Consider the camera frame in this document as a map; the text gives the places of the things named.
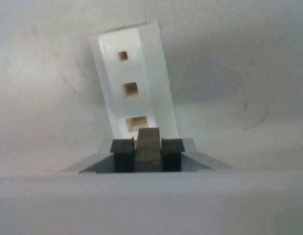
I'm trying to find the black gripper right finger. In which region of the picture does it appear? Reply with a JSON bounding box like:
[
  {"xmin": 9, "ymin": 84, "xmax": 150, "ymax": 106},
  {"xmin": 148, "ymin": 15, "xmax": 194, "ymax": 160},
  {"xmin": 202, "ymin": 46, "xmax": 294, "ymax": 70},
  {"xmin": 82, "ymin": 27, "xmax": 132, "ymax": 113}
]
[{"xmin": 161, "ymin": 137, "xmax": 235, "ymax": 172}]

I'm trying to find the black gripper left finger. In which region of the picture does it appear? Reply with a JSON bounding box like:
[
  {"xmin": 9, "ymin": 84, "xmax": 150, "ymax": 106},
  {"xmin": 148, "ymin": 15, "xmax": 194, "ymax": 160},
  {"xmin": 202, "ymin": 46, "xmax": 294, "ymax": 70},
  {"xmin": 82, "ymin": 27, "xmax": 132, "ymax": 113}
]
[{"xmin": 60, "ymin": 137, "xmax": 136, "ymax": 174}]

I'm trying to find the metal square peg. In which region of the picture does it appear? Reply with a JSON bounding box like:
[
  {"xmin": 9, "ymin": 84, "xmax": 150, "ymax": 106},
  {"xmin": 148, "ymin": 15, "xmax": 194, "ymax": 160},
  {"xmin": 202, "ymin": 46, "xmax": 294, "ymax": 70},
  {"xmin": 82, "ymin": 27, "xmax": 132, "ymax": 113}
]
[{"xmin": 133, "ymin": 127, "xmax": 164, "ymax": 173}]

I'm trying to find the white square peg holder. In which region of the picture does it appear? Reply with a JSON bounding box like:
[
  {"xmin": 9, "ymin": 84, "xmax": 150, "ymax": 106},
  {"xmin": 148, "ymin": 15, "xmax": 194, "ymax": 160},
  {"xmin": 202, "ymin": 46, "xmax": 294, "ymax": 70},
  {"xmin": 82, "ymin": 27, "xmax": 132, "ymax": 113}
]
[{"xmin": 89, "ymin": 21, "xmax": 180, "ymax": 141}]

